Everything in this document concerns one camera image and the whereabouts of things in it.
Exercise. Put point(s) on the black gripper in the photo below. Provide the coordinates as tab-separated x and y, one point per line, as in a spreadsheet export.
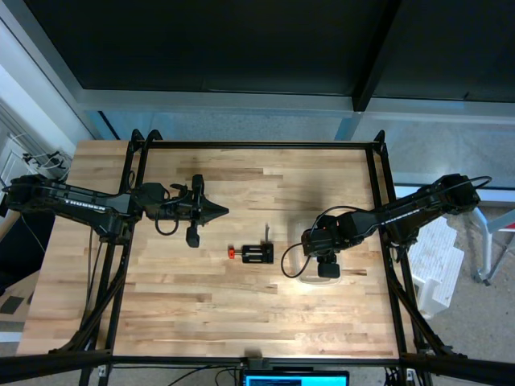
177	210
324	243

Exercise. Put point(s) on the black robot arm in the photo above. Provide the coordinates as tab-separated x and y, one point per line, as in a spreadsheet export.
60	197
406	215

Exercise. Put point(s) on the clear plastic tub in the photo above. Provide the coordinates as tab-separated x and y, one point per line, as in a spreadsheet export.
311	280

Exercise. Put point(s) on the black vise with orange knob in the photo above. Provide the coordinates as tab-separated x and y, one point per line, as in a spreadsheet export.
257	254

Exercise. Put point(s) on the white foam block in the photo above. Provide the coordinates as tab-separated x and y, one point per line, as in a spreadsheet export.
436	277

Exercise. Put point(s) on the laptop with blue screen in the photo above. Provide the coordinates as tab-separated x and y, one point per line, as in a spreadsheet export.
293	380

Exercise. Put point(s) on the power strip with plugs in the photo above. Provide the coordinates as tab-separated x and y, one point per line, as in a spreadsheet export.
44	164

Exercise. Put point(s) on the cardboard box with black patches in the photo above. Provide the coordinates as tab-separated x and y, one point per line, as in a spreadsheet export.
16	287

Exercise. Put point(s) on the black table-level camera mount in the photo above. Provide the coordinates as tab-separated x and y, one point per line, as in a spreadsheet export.
254	363

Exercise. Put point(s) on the grey metal chair frame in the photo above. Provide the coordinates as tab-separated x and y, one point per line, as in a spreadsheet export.
487	257

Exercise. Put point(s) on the black metal frame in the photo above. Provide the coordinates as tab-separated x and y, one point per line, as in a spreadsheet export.
60	365

